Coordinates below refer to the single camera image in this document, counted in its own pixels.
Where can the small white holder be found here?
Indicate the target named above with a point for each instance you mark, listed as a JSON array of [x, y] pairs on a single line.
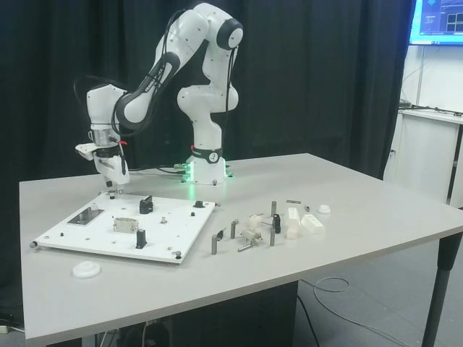
[[255, 220]]

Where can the black rod with red tag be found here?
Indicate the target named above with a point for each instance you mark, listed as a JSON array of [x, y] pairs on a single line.
[[123, 155]]

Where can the white medium gear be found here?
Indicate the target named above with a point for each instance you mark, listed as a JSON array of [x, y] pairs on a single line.
[[324, 209]]

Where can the black curtain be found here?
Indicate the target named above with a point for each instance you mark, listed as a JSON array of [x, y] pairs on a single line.
[[325, 72]]

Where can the thin metal peg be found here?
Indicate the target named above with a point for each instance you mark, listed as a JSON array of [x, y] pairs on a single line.
[[267, 224]]

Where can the white large gear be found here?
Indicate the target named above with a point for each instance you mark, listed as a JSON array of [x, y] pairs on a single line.
[[87, 270]]

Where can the dark table leg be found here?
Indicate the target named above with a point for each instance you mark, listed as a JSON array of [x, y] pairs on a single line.
[[439, 289]]

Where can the long white holder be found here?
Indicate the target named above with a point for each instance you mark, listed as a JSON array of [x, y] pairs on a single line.
[[292, 216], [313, 225]]

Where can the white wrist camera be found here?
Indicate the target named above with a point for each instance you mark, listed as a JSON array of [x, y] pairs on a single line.
[[86, 151]]

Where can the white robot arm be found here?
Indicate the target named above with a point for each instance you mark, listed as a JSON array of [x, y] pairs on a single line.
[[202, 137]]

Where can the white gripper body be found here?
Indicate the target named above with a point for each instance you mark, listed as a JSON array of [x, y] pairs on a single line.
[[114, 170]]

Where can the white cabinet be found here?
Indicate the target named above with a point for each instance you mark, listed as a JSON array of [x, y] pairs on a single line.
[[427, 159]]

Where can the white small gear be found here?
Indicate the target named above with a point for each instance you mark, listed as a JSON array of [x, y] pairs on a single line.
[[94, 207]]

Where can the white task board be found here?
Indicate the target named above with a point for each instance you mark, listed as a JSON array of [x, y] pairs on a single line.
[[108, 238]]

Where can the black D-SUB plug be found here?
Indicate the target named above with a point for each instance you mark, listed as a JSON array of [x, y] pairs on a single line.
[[277, 223]]

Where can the blue screen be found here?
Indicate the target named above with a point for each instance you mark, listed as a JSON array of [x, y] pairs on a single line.
[[439, 21]]

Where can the white power strip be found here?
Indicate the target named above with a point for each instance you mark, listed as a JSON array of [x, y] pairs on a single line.
[[4, 328]]

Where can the small black plug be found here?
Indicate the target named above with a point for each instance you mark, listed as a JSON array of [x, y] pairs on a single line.
[[219, 233]]

